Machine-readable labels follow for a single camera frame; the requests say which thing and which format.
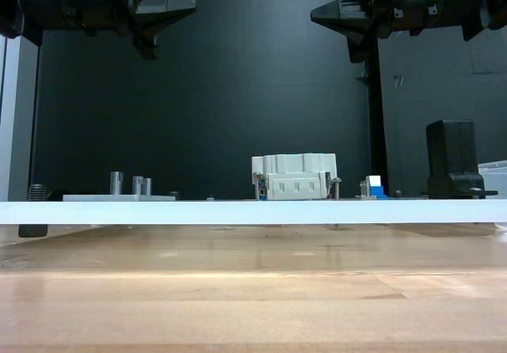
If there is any black socket block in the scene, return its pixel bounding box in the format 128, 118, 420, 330
419, 119, 499, 200

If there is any blue white connector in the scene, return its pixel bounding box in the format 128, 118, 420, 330
358, 174, 386, 199

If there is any grey connector housing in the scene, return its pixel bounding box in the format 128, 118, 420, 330
251, 153, 342, 203

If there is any grey plate with posts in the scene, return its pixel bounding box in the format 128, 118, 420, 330
62, 170, 177, 203

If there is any black threaded board foot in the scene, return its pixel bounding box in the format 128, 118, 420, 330
17, 184, 48, 238

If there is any white task board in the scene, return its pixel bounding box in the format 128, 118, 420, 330
0, 195, 507, 226

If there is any black wall post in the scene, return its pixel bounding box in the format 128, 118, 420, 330
364, 36, 389, 198

